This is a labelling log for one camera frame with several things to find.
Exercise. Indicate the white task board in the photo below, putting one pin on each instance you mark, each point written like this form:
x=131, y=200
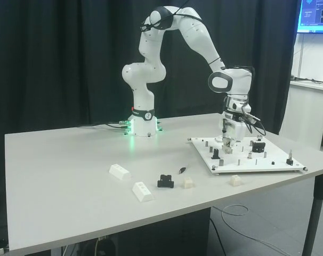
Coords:
x=253, y=166

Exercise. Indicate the black USB plug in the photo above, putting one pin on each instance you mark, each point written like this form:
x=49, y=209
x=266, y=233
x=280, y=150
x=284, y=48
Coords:
x=182, y=170

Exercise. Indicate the white medium gear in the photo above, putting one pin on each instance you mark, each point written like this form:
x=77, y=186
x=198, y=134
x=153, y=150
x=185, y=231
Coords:
x=219, y=138

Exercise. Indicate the metal bolt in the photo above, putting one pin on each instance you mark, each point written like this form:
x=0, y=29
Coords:
x=289, y=159

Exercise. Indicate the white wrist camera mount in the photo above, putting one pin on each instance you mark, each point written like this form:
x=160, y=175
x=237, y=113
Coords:
x=237, y=108

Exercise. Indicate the grey waterproof plug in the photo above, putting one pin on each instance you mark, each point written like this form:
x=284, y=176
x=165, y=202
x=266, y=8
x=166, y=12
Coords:
x=227, y=148

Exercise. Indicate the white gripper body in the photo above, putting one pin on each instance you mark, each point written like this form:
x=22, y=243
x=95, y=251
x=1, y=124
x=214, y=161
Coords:
x=238, y=130

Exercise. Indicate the black curtain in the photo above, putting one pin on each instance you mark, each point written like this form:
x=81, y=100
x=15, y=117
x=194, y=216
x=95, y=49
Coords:
x=57, y=66

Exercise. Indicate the black D-SUB plug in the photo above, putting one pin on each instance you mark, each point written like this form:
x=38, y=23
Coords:
x=165, y=182

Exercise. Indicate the black table leg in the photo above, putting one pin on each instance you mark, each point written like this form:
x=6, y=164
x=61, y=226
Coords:
x=314, y=208

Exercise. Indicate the white long holder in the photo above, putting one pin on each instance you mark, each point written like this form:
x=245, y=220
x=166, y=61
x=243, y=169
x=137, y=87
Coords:
x=120, y=172
x=143, y=192

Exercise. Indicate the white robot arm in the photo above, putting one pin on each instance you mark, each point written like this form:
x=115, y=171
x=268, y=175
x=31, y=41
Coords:
x=150, y=66

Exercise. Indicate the cream cube holder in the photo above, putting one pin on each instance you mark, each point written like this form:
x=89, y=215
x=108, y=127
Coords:
x=188, y=183
x=236, y=180

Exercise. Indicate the metal square peg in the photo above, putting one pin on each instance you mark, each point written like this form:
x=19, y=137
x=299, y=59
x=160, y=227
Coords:
x=221, y=161

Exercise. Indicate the metal BNC plug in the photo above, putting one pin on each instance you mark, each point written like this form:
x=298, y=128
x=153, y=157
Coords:
x=249, y=155

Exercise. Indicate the blue screen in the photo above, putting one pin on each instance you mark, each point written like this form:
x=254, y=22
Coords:
x=316, y=16

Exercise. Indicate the black Ethernet plug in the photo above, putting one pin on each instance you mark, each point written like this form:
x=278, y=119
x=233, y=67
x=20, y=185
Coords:
x=216, y=154

